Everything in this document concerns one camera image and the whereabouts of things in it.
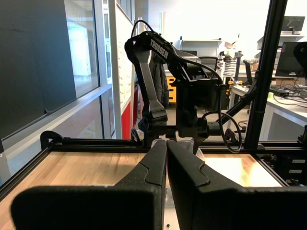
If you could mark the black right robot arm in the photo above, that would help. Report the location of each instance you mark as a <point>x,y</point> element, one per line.
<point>144,72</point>

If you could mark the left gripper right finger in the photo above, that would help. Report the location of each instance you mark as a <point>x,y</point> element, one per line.
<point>227,208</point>

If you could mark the white partition board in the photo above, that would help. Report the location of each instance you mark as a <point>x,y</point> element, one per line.
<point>124,60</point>

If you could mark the small black shelf monitor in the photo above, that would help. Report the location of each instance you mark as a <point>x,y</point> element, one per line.
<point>292,24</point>

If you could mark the black hanging jacket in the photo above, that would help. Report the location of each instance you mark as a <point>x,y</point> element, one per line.
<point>160,83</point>

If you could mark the black office chair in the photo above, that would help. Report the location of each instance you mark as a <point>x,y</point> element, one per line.
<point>208,62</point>

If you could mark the large black monitor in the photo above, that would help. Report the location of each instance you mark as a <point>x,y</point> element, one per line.
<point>285,60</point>

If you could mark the white desk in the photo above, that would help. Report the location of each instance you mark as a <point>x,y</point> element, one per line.
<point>283,107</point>

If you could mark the yellow drawer cabinet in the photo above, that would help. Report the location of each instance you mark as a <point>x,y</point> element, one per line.
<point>172,91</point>

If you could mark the black aluminium frame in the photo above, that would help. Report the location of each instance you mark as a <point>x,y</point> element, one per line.
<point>263,72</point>

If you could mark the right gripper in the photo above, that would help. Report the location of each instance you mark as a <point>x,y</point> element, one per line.
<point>189,124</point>

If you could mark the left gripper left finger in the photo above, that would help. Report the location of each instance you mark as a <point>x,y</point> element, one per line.
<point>96,208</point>

